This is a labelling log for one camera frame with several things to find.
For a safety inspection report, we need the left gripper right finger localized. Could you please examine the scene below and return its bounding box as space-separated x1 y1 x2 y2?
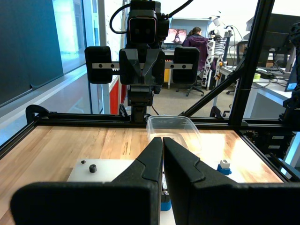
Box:
163 137 300 225

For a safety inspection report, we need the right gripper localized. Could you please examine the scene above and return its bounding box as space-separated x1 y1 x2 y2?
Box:
84 44 200 85

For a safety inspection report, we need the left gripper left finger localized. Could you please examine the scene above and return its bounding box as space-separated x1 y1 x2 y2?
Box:
10 137 164 225

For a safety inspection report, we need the white board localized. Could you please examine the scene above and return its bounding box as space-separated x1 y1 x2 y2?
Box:
67 159 233 225

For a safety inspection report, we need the small blue block grey top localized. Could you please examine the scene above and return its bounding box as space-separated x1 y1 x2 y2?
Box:
217 158 233 175

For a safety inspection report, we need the red panel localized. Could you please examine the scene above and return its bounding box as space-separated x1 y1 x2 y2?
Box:
108 76 120 115

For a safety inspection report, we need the monitor with pink picture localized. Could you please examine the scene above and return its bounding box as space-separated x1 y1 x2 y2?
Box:
163 28 188 45

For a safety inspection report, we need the black office chair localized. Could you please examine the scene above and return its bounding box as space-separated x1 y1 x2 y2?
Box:
175 67 204 97

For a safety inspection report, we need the person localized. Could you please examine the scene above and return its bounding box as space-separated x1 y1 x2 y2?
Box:
182 26 211 71

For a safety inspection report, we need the white lattice humanoid robot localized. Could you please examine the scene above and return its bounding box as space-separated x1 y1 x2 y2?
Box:
201 16 229 91

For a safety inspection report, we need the clear plastic tub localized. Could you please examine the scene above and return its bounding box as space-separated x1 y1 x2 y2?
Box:
146 114 204 155

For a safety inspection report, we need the white desk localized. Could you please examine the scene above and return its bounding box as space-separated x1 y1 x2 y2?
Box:
225 65 300 118

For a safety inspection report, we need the black monitor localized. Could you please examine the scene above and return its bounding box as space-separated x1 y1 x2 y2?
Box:
246 13 296 68

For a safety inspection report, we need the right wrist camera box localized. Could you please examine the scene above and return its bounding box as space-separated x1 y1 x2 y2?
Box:
127 11 158 45

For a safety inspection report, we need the black cable loop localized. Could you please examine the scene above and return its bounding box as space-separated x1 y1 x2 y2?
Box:
109 4 132 35

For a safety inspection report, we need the pin connector on blue mount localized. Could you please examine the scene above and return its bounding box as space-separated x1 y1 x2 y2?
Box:
161 172 173 211

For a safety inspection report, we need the black aluminium frame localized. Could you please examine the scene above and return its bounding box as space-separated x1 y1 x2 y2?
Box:
0 0 300 186

